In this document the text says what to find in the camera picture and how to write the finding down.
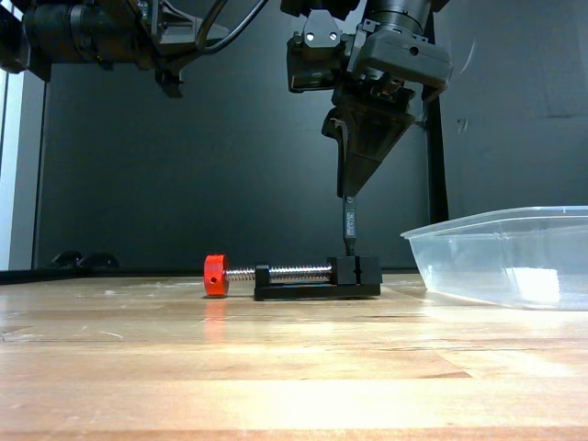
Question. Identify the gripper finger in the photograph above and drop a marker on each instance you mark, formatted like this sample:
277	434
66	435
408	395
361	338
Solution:
367	138
326	127
174	56
181	27

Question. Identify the black bench vise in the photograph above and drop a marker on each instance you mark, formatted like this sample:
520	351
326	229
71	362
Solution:
363	275

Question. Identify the threaded steel vise screw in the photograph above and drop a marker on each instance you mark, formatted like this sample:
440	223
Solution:
298	272

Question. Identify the clear plastic tub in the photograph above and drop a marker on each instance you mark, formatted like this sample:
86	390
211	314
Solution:
459	257

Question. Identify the steel coil spring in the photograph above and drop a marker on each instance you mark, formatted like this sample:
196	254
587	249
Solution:
239	274

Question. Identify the orange vise knob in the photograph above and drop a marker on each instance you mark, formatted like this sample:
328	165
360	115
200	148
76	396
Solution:
215	275

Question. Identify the black dome-shaped object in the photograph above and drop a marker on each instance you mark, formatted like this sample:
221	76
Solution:
66	260
100	261

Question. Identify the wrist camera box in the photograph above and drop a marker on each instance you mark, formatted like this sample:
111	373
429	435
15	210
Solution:
312	64

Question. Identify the black frame rail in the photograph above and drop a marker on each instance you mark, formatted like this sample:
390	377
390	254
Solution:
92	275

